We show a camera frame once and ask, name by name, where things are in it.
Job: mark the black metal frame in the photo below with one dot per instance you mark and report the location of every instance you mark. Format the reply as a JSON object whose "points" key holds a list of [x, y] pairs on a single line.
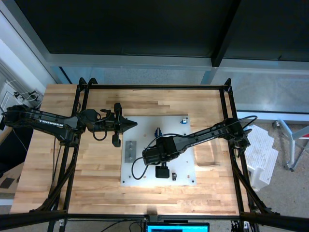
{"points": [[157, 87]]}

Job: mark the small black camera box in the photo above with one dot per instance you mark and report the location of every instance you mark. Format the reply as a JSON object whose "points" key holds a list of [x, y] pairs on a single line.
{"points": [[152, 217]]}

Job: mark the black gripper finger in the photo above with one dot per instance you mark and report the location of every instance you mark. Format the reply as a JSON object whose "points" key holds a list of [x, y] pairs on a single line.
{"points": [[126, 126], [126, 122]]}

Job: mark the silver metal bar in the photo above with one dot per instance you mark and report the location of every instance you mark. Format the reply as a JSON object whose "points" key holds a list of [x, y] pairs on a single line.
{"points": [[157, 131]]}

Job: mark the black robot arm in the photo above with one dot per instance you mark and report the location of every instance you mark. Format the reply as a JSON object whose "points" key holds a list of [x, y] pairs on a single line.
{"points": [[48, 122], [205, 136]]}

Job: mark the blue plastic clamp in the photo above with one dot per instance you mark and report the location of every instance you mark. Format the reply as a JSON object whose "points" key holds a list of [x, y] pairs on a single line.
{"points": [[155, 135]]}

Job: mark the small blue white socket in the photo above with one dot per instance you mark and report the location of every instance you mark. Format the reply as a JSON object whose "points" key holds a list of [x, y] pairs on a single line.
{"points": [[184, 120]]}

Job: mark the laptop screen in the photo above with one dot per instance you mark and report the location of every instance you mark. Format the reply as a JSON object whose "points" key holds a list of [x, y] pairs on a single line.
{"points": [[176, 228]]}

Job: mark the clear plastic tub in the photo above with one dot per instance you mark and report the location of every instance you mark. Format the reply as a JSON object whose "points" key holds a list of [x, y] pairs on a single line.
{"points": [[207, 164]]}

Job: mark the grey metal stand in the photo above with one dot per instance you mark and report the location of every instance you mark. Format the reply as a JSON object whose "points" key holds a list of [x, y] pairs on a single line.
{"points": [[292, 149]]}

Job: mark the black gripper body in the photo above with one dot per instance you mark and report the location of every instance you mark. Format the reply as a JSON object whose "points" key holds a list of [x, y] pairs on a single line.
{"points": [[162, 172], [106, 125]]}

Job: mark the black plastic bracket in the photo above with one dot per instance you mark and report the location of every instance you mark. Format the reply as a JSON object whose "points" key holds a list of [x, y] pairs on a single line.
{"points": [[174, 176]]}

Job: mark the grey metal plate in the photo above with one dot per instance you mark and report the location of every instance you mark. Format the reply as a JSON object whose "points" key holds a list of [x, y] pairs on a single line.
{"points": [[127, 152]]}

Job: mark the brown cardboard box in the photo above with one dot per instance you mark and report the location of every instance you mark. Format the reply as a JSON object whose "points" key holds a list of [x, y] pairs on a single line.
{"points": [[14, 169]]}

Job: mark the white plastic board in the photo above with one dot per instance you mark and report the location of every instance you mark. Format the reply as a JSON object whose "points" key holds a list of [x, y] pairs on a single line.
{"points": [[183, 164]]}

